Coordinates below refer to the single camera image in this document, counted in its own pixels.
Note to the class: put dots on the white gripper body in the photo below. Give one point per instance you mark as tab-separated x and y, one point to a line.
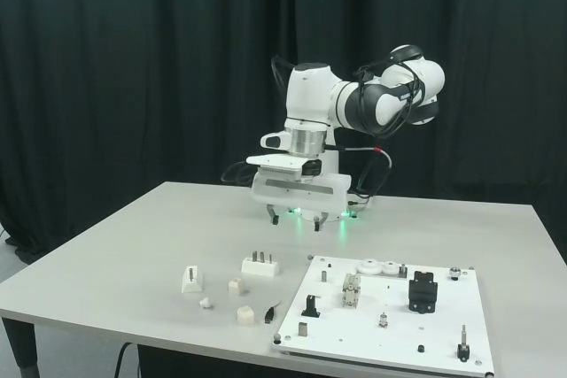
292	198

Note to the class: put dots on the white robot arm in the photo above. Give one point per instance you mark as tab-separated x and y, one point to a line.
310	90

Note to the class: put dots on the white long peg holder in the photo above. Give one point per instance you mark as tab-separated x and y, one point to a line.
261	269

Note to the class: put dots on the white wedge peg holder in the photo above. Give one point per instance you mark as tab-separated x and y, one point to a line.
192	284

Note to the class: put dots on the flat white plate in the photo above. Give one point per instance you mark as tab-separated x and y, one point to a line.
274	159

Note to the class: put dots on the small white box dark window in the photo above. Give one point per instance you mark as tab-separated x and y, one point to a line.
272	140

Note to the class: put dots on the white large gear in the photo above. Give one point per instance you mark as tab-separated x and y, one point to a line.
367	267

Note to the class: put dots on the small white square holder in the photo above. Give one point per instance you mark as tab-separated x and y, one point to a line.
236	286

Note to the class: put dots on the thin black rod red tag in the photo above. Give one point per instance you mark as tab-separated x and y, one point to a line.
354	148

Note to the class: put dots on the white medium gear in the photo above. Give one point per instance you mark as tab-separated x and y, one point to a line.
390	267

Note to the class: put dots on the black USB plug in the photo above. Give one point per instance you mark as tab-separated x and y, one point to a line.
269	315

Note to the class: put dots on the large white square holder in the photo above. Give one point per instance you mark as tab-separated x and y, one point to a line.
246	316

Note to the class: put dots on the white small gear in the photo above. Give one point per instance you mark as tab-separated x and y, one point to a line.
205	304

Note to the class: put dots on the metal BNC plug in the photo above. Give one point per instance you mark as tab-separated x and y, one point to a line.
382	320

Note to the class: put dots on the white task board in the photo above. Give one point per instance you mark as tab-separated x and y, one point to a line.
354	342

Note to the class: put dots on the black D-SUB plug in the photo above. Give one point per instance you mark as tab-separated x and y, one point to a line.
423	291

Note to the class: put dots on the metal waterproof plug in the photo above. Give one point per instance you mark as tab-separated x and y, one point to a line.
454	272

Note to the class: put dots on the metal bolt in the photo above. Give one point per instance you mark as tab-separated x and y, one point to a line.
463	336

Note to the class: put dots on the black curtain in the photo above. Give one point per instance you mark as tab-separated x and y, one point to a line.
133	86

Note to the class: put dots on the dark table leg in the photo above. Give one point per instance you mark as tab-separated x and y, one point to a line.
20	347

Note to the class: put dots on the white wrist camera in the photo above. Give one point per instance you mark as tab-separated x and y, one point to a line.
279	172

